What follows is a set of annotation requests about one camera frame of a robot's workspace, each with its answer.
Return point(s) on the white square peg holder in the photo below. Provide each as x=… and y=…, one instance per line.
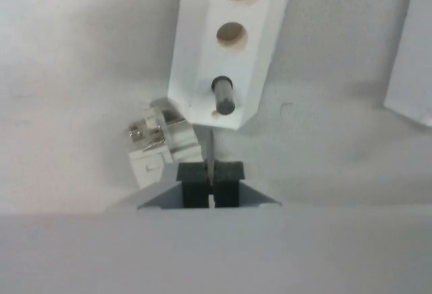
x=411, y=71

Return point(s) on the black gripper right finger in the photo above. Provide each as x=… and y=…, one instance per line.
x=227, y=186

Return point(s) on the dark metal round peg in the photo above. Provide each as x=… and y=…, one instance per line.
x=223, y=96

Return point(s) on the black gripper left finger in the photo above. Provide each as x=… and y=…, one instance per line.
x=194, y=186

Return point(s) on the white connector block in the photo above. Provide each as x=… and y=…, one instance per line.
x=182, y=135

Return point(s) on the white round peg holder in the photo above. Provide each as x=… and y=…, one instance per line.
x=202, y=54

